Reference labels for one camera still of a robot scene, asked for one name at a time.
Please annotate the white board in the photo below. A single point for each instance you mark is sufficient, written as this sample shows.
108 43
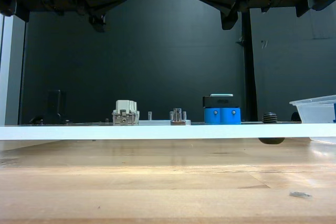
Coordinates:
157 132

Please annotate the beige connector housing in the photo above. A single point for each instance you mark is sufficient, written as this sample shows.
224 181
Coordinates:
125 113

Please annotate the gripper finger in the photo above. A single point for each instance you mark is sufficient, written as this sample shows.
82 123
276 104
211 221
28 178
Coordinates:
225 5
102 6

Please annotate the clear plastic tub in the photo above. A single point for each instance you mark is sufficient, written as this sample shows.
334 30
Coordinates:
315 108

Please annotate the large black threaded stud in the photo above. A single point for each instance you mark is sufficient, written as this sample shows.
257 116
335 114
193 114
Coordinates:
270 117

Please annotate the grey window frame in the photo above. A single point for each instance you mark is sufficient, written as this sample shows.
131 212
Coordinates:
10 77

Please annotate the blue connector holder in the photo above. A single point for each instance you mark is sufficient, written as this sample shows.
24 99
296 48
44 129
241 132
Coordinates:
222 116

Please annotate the black D-sub connector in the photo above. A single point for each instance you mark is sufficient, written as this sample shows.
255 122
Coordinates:
221 102

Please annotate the small silver metal connector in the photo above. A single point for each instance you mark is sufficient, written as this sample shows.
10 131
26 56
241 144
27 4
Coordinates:
178 116

